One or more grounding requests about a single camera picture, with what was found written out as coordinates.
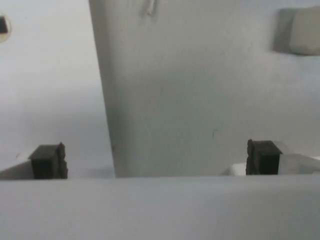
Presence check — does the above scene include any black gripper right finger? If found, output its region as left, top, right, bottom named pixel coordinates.
left=245, top=138, right=320, bottom=176

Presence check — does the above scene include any small white square holder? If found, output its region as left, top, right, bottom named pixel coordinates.
left=272, top=6, right=320, bottom=57

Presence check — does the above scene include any black USB plug with cable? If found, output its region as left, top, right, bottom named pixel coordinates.
left=142, top=0, right=159, bottom=17

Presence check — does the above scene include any white task board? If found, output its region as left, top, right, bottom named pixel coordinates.
left=0, top=0, right=117, bottom=180

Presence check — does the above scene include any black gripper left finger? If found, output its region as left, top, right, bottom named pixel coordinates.
left=0, top=142, right=69, bottom=180

